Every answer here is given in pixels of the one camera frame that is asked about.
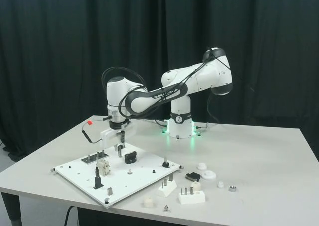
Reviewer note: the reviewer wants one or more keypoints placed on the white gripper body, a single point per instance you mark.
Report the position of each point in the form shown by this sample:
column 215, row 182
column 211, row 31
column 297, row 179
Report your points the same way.
column 108, row 138

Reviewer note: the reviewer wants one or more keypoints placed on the large metal round peg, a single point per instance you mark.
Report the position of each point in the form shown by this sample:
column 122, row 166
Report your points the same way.
column 119, row 153

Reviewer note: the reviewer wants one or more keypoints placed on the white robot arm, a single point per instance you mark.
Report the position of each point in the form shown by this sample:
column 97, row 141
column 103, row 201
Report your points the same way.
column 179, row 76

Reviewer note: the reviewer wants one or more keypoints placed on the thin metal square peg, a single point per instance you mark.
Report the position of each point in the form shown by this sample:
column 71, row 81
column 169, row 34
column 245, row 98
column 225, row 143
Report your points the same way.
column 162, row 184

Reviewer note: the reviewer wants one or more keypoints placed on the thick metal square peg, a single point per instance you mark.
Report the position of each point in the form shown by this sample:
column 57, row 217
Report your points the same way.
column 171, row 178

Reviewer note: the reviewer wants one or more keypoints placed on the white square peg holder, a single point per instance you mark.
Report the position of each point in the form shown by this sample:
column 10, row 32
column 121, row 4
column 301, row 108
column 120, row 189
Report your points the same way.
column 165, row 190

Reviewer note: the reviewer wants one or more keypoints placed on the thick metal round peg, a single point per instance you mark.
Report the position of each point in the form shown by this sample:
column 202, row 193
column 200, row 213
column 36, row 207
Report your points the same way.
column 192, row 190

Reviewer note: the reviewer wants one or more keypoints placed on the white round peg holder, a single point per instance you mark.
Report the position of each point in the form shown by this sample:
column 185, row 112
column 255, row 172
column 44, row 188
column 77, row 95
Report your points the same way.
column 194, row 199

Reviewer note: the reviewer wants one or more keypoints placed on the black USB plug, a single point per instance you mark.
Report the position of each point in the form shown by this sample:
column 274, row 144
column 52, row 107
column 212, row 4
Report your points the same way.
column 97, row 181

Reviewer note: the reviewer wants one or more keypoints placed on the white task board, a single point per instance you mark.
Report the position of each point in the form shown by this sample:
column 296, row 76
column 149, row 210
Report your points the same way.
column 139, row 181

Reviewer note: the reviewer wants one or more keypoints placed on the small white cube holder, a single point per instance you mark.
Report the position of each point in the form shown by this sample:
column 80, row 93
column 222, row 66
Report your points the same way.
column 197, row 185
column 148, row 202

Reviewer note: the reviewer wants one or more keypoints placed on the black under-table cabinet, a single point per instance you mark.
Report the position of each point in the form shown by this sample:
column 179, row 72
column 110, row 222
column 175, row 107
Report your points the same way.
column 99, row 218

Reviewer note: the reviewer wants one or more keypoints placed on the black D-SUB plug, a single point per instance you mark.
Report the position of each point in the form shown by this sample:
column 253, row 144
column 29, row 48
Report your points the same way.
column 192, row 177

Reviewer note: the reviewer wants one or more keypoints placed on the white medium gear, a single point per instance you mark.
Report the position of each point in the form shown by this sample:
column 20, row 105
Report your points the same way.
column 201, row 166

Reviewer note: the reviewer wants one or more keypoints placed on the white large gear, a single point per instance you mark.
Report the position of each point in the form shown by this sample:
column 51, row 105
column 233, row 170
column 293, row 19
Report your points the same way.
column 208, row 175

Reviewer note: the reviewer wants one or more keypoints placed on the black curtains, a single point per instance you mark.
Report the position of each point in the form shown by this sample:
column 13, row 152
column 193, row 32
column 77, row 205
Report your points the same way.
column 49, row 36

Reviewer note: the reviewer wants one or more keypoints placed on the black table leg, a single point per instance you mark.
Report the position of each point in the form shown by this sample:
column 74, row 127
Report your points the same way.
column 12, row 211

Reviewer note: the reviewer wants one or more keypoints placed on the white small gear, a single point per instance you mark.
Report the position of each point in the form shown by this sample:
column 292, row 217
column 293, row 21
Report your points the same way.
column 219, row 184

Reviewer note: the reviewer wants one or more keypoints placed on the metal nut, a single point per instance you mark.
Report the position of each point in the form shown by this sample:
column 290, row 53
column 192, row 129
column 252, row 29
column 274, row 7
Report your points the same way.
column 232, row 188

